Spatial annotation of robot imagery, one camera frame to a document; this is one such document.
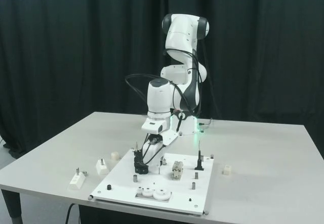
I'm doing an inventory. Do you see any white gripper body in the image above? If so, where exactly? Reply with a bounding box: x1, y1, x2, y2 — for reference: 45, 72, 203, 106
141, 143, 167, 166

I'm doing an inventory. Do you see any white peg holder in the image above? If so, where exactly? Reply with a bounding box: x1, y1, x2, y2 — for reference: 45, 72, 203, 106
95, 159, 109, 175
67, 173, 87, 191

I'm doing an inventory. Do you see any black D-SUB plug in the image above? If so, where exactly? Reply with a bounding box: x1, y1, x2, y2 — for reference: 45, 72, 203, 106
133, 151, 149, 175

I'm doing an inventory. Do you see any flat white mounting plate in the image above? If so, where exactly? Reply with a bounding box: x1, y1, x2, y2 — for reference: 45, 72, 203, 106
161, 127, 179, 146

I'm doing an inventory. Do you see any beige rectangular connector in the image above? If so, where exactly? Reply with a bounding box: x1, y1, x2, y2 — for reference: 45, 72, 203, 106
172, 160, 184, 181

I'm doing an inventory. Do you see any white task board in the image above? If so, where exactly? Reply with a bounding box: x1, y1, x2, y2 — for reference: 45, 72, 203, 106
88, 147, 216, 214

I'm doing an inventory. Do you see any black curtain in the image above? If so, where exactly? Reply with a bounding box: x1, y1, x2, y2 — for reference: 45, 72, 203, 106
0, 0, 324, 159

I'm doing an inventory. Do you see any dark grey table leg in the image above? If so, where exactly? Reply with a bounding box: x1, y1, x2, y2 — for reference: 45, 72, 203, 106
1, 190, 22, 224

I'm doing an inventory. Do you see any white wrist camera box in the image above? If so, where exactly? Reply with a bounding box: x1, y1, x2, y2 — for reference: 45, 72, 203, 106
141, 119, 170, 135

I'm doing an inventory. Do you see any black base cable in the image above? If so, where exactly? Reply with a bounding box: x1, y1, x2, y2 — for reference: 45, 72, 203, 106
198, 119, 214, 129

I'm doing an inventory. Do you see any black floor cable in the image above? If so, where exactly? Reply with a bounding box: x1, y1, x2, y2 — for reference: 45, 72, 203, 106
66, 203, 76, 224

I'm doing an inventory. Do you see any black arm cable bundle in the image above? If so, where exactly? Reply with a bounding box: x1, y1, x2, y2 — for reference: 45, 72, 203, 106
125, 48, 207, 123

